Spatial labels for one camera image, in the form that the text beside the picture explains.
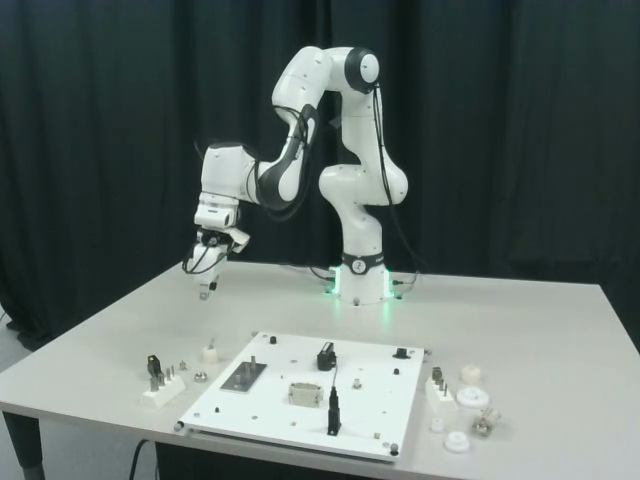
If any black curtain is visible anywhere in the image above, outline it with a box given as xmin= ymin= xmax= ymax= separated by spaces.
xmin=0 ymin=0 xmax=640 ymax=346

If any black forearm cable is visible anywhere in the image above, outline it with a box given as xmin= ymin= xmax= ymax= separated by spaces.
xmin=247 ymin=102 xmax=322 ymax=222

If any black D-SUB plug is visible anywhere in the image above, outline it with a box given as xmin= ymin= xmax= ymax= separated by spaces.
xmin=145 ymin=353 xmax=165 ymax=384

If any black cable under table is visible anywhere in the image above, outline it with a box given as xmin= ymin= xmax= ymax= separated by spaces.
xmin=131 ymin=438 xmax=152 ymax=480

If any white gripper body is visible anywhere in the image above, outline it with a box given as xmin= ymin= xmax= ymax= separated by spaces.
xmin=191 ymin=242 xmax=228 ymax=284

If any black table leg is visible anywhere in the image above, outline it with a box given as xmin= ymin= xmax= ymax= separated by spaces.
xmin=0 ymin=410 xmax=40 ymax=480

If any black looped gripper cable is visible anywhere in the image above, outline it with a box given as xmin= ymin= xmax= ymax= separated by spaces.
xmin=181 ymin=229 xmax=236 ymax=275

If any white task board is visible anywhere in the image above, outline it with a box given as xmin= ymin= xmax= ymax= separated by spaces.
xmin=172 ymin=330 xmax=433 ymax=452

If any long black arm cable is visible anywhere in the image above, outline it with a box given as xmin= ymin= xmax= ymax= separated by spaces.
xmin=368 ymin=82 xmax=420 ymax=292

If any white peg holder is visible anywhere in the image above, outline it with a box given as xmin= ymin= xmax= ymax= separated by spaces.
xmin=424 ymin=376 xmax=459 ymax=415
xmin=140 ymin=378 xmax=186 ymax=411

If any black base cable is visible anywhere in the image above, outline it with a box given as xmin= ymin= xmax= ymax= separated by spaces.
xmin=306 ymin=264 xmax=343 ymax=283

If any black upright plug with cable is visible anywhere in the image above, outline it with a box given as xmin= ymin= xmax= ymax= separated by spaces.
xmin=325 ymin=366 xmax=343 ymax=437

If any black box under table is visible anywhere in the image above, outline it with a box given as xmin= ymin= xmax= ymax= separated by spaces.
xmin=154 ymin=438 xmax=401 ymax=480

